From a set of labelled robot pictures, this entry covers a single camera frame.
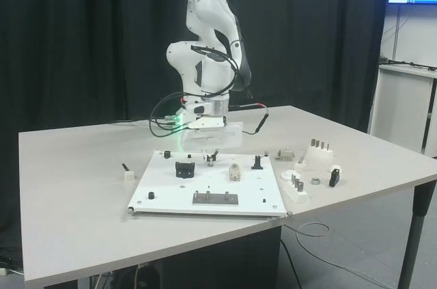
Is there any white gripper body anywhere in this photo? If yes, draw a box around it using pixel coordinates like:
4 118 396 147
182 120 245 152

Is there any white box with dark window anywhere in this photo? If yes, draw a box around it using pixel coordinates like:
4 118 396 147
186 103 208 115

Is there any white task board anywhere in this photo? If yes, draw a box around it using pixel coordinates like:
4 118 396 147
126 148 294 219

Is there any beige waterproof plug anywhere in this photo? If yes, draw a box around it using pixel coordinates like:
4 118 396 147
275 148 295 162

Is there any white round peg holder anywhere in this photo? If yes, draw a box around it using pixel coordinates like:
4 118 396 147
281 181 312 205

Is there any black floor cabinet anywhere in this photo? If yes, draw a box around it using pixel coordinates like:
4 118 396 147
90 225 284 289

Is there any white square peg holder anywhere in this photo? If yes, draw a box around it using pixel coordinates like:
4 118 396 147
305 143 334 163

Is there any black curtain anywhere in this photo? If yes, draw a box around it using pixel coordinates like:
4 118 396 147
0 0 389 269

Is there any white cabinet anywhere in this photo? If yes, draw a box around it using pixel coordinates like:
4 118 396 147
367 63 437 159

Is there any black table leg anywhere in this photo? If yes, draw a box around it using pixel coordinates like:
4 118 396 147
397 179 434 289

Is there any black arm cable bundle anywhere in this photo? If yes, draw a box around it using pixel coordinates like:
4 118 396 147
149 0 255 136

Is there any black base cable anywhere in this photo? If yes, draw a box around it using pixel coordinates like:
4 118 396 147
114 116 180 129

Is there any thin grey cable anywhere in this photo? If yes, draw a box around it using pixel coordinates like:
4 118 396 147
279 222 437 289

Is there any thick black cable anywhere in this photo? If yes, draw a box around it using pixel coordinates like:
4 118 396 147
280 239 300 289

